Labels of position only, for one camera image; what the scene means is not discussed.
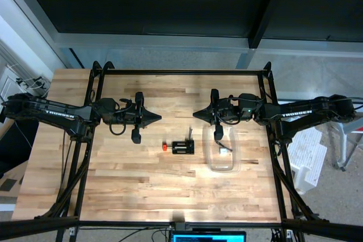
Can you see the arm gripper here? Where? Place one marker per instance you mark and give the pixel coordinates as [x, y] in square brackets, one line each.
[214, 96]
[138, 99]

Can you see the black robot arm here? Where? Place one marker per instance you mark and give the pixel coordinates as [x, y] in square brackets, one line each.
[59, 113]
[296, 114]

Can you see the clear plastic container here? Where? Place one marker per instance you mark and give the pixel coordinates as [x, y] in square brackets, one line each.
[224, 165]

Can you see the black clamp with orange knob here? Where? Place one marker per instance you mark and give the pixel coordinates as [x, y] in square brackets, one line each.
[183, 147]

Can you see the small white block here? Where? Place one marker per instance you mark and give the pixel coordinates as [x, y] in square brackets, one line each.
[223, 153]

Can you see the white step stool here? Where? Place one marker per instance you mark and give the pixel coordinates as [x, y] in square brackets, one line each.
[307, 154]

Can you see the laptop screen with blue edge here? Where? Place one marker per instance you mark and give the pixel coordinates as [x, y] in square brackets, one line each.
[208, 237]

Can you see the grey metal chair legs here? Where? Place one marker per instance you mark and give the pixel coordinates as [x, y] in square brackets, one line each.
[342, 151]

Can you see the black metal frame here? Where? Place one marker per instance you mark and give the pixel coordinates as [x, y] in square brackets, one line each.
[181, 71]

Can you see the black table-level camera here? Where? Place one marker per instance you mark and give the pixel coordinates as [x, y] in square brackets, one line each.
[179, 222]

